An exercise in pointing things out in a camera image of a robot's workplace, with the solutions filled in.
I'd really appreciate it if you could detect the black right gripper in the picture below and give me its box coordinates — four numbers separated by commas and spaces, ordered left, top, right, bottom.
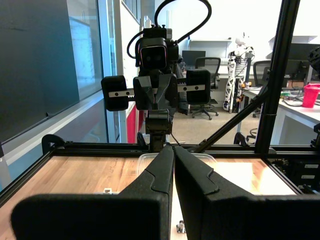
101, 69, 212, 112

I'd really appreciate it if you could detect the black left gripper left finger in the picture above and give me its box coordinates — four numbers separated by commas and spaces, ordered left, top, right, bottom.
11, 145, 175, 240

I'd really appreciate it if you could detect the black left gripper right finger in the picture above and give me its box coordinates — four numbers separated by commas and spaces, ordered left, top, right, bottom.
174, 146, 320, 240

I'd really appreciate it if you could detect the small silver panel connector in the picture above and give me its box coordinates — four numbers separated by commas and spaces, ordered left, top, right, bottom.
175, 219, 186, 235

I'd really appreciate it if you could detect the red cabinet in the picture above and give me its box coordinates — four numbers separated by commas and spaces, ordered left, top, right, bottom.
126, 104, 146, 144

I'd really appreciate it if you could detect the black office chair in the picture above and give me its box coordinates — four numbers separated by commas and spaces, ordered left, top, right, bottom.
251, 59, 272, 118
191, 56, 222, 121

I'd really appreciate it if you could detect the clear plastic tub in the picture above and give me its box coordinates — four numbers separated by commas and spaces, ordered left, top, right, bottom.
136, 152, 218, 177

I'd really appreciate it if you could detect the white humanoid robot figure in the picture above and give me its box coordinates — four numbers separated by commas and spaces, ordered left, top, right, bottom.
223, 32, 256, 112

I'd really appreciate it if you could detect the white desk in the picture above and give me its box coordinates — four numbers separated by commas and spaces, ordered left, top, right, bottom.
271, 87, 320, 146

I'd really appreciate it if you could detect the pink plastic cup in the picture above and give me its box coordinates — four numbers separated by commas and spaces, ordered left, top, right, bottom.
301, 83, 320, 109

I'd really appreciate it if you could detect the black computer monitor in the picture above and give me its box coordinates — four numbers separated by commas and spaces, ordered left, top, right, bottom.
284, 43, 320, 82

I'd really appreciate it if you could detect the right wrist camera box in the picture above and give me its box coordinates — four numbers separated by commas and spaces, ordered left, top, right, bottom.
138, 27, 174, 70

